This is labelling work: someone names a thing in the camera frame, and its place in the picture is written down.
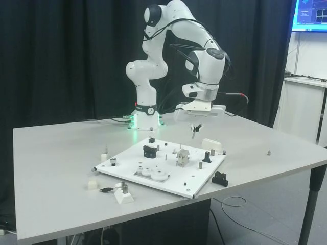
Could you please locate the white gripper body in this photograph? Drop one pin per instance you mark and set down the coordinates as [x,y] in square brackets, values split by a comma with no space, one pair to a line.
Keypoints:
[219,109]

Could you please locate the thin metal round peg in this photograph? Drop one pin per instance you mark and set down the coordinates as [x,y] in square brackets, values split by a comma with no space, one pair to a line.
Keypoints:
[193,134]

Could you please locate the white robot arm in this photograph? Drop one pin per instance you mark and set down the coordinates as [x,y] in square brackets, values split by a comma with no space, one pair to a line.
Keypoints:
[148,74]

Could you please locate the thick metal round peg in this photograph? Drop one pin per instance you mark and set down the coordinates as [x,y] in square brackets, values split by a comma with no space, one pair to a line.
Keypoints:
[126,190]
[122,185]

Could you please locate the small white peg holder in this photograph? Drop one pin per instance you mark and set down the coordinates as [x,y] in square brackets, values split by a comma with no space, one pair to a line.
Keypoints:
[104,156]

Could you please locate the white two-peg holder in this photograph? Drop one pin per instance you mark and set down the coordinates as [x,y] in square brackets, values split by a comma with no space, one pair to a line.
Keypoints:
[124,197]

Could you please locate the flat white mounting plate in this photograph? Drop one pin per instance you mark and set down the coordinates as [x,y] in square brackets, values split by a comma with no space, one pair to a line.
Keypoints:
[198,106]

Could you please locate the long white holder block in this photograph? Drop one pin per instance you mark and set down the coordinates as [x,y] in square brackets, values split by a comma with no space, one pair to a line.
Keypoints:
[211,145]

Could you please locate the black upright plug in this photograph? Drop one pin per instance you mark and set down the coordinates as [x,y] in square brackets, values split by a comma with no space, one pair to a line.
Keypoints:
[207,157]

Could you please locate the beige metal connector block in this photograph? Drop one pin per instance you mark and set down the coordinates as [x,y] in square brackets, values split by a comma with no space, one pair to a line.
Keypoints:
[182,158]

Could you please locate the small black Ethernet plug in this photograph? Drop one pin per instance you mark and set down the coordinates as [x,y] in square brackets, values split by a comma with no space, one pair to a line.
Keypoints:
[152,140]

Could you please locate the black connector block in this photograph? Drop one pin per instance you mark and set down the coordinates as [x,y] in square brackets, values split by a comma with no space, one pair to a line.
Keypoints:
[149,151]

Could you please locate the white task board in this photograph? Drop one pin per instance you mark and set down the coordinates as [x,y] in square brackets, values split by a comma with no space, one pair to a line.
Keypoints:
[178,178]

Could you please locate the white large gear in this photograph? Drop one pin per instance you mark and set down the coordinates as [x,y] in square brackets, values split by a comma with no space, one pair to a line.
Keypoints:
[159,176]

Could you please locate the white medium gear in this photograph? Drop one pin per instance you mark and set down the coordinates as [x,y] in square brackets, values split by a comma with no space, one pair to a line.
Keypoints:
[146,172]

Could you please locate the white small gear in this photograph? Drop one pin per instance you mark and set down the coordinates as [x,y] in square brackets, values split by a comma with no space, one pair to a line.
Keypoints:
[139,169]

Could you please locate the white cabinet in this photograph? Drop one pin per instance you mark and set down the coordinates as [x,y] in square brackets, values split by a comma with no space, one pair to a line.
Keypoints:
[301,109]

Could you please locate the metal BNC plug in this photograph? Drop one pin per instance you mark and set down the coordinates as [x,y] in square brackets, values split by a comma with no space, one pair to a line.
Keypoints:
[113,162]

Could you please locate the black cabinet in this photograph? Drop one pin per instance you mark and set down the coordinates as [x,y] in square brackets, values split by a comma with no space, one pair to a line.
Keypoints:
[166,224]

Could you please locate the black USB plug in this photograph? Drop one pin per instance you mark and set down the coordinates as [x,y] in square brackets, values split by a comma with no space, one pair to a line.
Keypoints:
[106,190]

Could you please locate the small white cube holder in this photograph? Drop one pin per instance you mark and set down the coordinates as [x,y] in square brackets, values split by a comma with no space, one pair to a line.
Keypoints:
[92,184]

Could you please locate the dark table leg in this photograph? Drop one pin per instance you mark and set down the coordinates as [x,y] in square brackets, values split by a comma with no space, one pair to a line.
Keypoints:
[310,204]

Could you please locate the blue screen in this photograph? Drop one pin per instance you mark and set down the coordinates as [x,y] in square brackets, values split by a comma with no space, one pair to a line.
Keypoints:
[310,15]

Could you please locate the black curtain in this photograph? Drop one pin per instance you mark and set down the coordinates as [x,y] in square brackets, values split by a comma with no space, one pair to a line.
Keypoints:
[64,51]

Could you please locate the white socket strip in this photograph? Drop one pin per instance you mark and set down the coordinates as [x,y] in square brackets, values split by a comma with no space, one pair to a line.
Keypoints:
[2,232]

